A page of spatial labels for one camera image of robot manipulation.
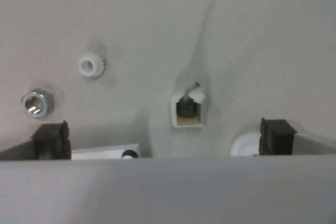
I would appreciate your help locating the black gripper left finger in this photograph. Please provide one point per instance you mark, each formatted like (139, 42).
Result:
(52, 140)

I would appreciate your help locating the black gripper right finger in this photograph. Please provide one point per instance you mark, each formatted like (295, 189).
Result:
(275, 137)

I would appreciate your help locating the white small gear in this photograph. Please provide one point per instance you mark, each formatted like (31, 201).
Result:
(92, 64)

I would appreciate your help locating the small white plug holder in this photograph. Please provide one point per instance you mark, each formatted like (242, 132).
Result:
(174, 119)

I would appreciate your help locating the white medium gear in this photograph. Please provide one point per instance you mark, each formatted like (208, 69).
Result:
(244, 145)

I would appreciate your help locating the metal hex nut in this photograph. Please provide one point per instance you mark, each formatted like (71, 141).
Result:
(38, 103)

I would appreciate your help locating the white task board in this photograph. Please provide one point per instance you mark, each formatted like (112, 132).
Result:
(105, 151)

